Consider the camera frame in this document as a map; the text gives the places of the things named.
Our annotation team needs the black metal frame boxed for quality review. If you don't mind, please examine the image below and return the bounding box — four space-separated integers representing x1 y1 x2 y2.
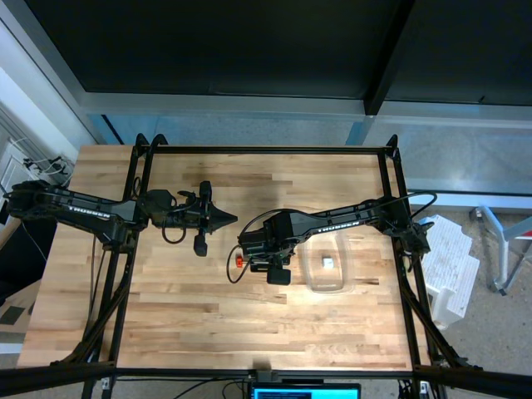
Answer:
0 132 532 399

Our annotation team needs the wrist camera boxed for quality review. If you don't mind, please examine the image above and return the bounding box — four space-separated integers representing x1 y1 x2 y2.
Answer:
238 230 271 254

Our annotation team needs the clear plastic tub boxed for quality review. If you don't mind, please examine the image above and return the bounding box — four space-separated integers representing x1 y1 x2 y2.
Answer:
301 232 354 295

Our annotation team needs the brown cardboard box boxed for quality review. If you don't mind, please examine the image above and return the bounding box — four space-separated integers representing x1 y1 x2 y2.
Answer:
0 278 42 333

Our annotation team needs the black table-level camera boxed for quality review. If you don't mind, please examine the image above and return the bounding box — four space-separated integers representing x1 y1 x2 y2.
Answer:
251 359 276 382

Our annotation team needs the white and black cable bundle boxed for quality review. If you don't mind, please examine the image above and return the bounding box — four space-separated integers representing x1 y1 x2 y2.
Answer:
10 139 74 178

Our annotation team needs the white moulded foam packaging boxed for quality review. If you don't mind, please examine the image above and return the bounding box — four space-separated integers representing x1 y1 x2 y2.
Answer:
417 214 481 332

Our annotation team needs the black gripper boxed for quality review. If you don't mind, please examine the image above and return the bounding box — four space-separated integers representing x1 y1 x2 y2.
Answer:
249 243 294 286
176 181 239 257

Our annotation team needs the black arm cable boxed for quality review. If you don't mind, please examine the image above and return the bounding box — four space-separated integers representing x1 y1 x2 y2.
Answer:
160 190 197 245
226 209 275 285

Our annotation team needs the black clamp with orange knob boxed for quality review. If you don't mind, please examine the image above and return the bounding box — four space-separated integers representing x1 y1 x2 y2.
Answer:
234 255 269 274

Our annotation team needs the blue-edged laptop screen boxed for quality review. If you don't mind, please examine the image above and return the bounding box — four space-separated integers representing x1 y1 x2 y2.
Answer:
248 382 362 399

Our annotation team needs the chair with grey metal legs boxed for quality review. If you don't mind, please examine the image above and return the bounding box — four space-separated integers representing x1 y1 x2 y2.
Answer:
469 205 532 297

